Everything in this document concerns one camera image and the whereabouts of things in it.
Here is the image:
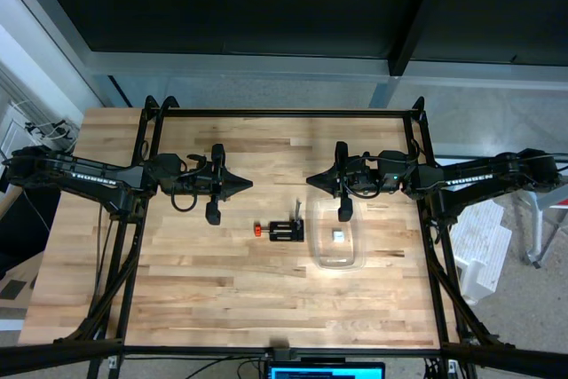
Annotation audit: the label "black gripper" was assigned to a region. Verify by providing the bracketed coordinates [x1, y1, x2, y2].
[194, 143, 255, 225]
[305, 141, 379, 223]

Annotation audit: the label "clear plastic tub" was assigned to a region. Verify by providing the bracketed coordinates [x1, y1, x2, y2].
[310, 198, 366, 272]

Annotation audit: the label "black vise with orange knob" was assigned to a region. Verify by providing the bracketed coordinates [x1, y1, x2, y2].
[253, 220, 306, 242]

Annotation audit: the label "white foam block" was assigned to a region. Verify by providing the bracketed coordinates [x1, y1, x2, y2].
[447, 199, 516, 307]

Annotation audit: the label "laptop screen with blue edge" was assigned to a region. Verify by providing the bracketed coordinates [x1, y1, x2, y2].
[264, 361, 386, 379]

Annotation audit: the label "grey metal chair legs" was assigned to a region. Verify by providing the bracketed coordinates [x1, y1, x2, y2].
[505, 174, 568, 270]

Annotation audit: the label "brown cardboard box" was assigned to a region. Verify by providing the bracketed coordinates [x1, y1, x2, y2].
[0, 249, 45, 309]

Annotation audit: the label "red and white panel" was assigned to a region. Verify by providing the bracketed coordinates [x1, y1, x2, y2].
[548, 183, 568, 211]

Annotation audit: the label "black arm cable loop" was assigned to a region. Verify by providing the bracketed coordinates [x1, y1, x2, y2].
[345, 152, 416, 199]
[170, 154, 209, 213]

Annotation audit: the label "black metal frame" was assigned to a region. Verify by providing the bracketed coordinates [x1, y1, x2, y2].
[0, 94, 568, 379]

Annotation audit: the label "bundle of black white cables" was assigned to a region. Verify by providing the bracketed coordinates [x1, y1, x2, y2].
[24, 119, 76, 140]

